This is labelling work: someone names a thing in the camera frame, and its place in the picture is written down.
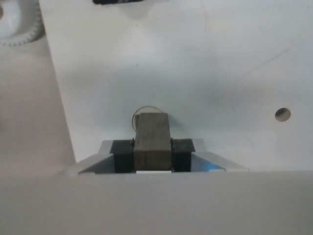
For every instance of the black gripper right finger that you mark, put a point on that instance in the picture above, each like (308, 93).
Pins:
(181, 156)

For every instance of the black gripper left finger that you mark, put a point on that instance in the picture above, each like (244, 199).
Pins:
(122, 156)

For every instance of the large metal square peg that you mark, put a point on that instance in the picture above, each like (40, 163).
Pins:
(151, 139)

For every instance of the white task board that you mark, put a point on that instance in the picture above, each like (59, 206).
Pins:
(195, 73)

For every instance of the white medium gear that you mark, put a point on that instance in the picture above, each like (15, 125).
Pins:
(14, 24)

